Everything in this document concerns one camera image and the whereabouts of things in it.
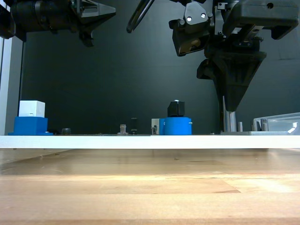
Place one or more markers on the black plug block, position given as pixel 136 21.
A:
pixel 175 109

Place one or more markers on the grey metal wall post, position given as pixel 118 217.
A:
pixel 15 93

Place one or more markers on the small grey pin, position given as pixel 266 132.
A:
pixel 240 127

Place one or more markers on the white taskboard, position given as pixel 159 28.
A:
pixel 150 141

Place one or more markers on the clear plastic tub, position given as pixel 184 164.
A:
pixel 281 124

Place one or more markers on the grey metal block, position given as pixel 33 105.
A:
pixel 253 133

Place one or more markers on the blue round holder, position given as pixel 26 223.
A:
pixel 177 126

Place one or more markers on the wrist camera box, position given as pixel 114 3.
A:
pixel 189 39

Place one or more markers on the white cube plug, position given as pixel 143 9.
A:
pixel 31 109

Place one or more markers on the small blue holder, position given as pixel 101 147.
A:
pixel 28 126

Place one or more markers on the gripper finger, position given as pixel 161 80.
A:
pixel 103 9
pixel 216 68
pixel 98 20
pixel 239 75

